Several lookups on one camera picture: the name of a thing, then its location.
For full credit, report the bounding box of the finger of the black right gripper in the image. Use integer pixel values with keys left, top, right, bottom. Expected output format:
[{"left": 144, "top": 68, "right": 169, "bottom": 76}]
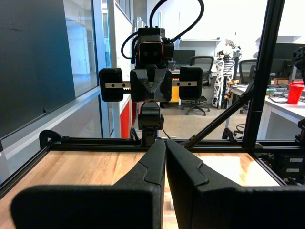
[
  {"left": 130, "top": 69, "right": 153, "bottom": 102},
  {"left": 152, "top": 69, "right": 173, "bottom": 102}
]

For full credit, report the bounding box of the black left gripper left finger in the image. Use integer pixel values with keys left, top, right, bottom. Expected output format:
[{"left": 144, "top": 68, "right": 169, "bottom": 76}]
[{"left": 10, "top": 139, "right": 167, "bottom": 229}]

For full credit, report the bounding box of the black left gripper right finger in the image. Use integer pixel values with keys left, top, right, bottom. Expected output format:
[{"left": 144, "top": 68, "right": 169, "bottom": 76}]
[{"left": 166, "top": 140, "right": 305, "bottom": 229}]

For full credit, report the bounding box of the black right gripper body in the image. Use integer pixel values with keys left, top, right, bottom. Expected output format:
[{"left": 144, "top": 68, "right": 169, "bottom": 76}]
[{"left": 99, "top": 66, "right": 204, "bottom": 103}]

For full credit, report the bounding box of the yellow cabinet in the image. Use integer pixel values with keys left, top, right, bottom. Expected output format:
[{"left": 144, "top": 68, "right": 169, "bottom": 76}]
[{"left": 171, "top": 85, "right": 181, "bottom": 103}]

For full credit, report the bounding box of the black computer monitor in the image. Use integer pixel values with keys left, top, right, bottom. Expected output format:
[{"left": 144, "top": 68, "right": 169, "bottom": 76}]
[
  {"left": 271, "top": 42, "right": 305, "bottom": 79},
  {"left": 173, "top": 50, "right": 196, "bottom": 63}
]

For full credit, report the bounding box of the white partition with red base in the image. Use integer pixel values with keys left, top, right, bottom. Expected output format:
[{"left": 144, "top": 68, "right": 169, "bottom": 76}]
[{"left": 113, "top": 0, "right": 134, "bottom": 139}]

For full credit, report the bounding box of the black mesh office chair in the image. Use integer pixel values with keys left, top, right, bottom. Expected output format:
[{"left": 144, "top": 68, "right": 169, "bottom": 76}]
[
  {"left": 238, "top": 59, "right": 258, "bottom": 115},
  {"left": 181, "top": 56, "right": 215, "bottom": 117}
]

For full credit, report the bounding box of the white lattice stand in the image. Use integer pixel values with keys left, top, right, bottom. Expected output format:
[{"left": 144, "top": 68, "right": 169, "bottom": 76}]
[{"left": 213, "top": 39, "right": 243, "bottom": 108}]

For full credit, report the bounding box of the black box with white labels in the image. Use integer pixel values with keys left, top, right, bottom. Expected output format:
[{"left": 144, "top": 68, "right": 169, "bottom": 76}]
[{"left": 256, "top": 152, "right": 305, "bottom": 186}]

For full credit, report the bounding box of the white office desk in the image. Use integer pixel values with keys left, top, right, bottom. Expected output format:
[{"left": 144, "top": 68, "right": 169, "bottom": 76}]
[{"left": 230, "top": 83, "right": 305, "bottom": 141}]

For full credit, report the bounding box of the red plastic container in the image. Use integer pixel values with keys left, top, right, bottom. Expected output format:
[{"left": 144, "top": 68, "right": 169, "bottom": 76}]
[{"left": 287, "top": 80, "right": 305, "bottom": 105}]

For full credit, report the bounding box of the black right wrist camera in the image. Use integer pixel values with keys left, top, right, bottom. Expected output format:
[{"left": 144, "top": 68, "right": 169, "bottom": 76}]
[{"left": 137, "top": 27, "right": 175, "bottom": 65}]

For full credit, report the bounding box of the grey aluminium window frame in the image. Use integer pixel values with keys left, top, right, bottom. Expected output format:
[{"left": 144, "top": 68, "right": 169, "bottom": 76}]
[{"left": 0, "top": 0, "right": 115, "bottom": 178}]

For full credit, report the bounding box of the black aluminium table frame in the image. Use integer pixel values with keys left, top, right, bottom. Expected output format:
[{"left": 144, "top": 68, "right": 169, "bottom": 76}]
[{"left": 0, "top": 0, "right": 305, "bottom": 201}]

